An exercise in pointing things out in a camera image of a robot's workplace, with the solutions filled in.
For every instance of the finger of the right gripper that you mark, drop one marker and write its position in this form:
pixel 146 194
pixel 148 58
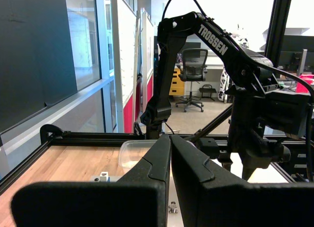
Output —
pixel 247 170
pixel 226 166

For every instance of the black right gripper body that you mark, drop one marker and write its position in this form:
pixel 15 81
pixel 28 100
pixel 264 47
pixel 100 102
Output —
pixel 252 150

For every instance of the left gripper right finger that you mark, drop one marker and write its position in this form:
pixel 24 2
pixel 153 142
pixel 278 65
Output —
pixel 245 205

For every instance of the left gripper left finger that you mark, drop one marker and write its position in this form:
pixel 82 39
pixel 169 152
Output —
pixel 98 205

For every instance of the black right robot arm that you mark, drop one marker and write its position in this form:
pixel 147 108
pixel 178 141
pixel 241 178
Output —
pixel 213 42

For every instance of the small blue white clamp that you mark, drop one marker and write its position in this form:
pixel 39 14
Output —
pixel 104 175

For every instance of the clear plastic tub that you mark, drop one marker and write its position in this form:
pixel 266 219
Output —
pixel 132 153

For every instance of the small silver clamp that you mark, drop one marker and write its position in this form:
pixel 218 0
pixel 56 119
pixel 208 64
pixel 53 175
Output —
pixel 173 207

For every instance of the white lattice structure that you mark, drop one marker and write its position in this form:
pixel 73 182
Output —
pixel 224 82

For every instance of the black step stool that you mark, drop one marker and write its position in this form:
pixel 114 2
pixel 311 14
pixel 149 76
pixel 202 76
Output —
pixel 208 90

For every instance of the red plastic box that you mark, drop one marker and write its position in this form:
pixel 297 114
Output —
pixel 305 83

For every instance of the yellow drawer cabinet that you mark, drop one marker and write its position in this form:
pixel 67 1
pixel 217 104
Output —
pixel 177 87

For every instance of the black office chair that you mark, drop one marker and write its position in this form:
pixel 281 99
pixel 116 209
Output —
pixel 193 65

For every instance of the black monitor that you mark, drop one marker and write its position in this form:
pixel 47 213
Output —
pixel 294 47

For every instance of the white red partition panel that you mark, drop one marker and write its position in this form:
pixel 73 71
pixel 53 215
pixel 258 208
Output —
pixel 125 52
pixel 147 52

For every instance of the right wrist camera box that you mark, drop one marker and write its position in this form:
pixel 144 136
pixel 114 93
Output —
pixel 287 114

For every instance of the black aluminium frame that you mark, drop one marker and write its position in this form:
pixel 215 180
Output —
pixel 98 137

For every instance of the grey window frame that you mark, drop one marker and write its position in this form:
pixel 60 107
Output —
pixel 73 106

